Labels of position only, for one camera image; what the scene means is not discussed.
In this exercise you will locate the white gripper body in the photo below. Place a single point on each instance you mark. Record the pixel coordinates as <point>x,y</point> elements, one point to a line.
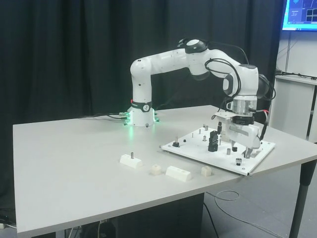
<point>252,138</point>

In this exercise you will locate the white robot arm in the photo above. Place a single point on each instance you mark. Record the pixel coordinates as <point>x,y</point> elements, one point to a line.
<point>141,86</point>

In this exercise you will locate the white long peg holder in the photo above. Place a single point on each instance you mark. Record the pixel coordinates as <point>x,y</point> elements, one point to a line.
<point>177,173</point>
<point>131,162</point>

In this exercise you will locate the metal square peg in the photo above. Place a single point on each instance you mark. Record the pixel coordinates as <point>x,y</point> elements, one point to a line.
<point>132,155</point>

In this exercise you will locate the metal BNC plug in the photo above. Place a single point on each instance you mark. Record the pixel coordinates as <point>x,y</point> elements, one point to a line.
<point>238,161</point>

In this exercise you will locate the thin black rod red tag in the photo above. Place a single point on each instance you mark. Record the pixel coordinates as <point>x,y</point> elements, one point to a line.
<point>263,130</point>

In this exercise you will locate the black D-SUB plug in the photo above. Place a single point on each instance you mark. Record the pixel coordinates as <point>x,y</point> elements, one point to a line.
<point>213,142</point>

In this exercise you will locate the black plug with thin pin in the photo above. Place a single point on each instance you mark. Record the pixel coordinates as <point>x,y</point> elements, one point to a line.
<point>220,127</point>

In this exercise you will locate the flat white mounting plate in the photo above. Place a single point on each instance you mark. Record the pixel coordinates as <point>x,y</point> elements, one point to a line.
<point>223,115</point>

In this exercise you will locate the small cream plug holder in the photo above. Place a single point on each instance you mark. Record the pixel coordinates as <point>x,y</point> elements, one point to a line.
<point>155,170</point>
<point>206,171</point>

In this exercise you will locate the white task board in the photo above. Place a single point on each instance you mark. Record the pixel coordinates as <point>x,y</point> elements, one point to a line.
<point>195,153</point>

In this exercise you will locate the white cabinet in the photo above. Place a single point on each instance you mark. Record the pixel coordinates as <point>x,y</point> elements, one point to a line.
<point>292,106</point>

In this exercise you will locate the clear Ethernet plug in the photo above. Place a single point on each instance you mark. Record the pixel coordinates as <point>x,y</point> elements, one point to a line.
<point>176,141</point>

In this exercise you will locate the dark table leg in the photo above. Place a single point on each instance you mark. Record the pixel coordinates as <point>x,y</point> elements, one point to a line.
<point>301,198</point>

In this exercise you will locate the blue screen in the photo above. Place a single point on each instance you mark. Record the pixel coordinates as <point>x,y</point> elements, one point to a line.
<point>301,15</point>

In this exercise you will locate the black curtain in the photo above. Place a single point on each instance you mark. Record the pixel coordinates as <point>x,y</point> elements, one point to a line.
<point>74,49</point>

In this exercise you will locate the white power strip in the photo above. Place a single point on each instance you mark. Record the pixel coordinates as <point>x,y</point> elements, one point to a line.
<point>2,225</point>

